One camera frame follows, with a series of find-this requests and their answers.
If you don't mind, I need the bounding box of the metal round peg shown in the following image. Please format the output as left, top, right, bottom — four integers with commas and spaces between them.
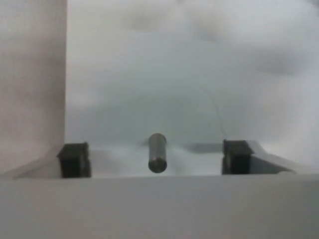
148, 133, 168, 174

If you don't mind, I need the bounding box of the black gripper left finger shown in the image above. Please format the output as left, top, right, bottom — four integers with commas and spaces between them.
9, 141, 92, 179

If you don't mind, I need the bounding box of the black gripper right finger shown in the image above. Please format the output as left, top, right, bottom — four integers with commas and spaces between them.
222, 138, 296, 175

